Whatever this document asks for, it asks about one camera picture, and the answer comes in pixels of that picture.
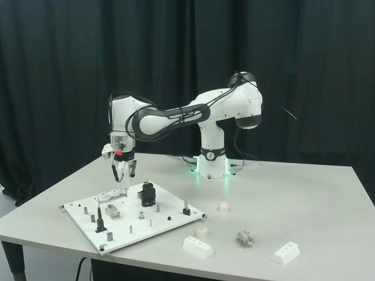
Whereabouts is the thick black cable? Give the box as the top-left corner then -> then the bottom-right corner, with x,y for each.
233,128 -> 260,161

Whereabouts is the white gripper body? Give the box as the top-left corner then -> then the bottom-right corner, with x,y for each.
116,160 -> 138,178

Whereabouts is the black D-SUB plug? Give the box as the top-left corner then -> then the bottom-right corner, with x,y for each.
137,181 -> 156,208

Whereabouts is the black table leg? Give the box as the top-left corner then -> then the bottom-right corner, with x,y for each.
1,241 -> 26,281

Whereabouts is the grey base cable with connectors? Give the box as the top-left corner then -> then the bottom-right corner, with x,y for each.
230,159 -> 254,176

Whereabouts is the black curtain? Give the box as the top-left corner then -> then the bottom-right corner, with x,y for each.
0,0 -> 375,207

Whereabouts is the black plug with short cable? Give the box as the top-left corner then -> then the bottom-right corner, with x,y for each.
93,196 -> 107,234

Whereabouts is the black cable under table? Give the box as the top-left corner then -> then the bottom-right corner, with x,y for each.
76,256 -> 92,281

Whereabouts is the white task board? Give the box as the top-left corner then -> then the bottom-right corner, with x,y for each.
60,183 -> 209,255

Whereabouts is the white three-hole peg holder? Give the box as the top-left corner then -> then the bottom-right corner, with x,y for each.
271,241 -> 301,266
182,235 -> 214,259

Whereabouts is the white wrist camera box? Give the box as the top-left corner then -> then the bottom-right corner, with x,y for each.
101,143 -> 114,160

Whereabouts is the grey metal plug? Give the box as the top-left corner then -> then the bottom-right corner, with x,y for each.
236,230 -> 255,245

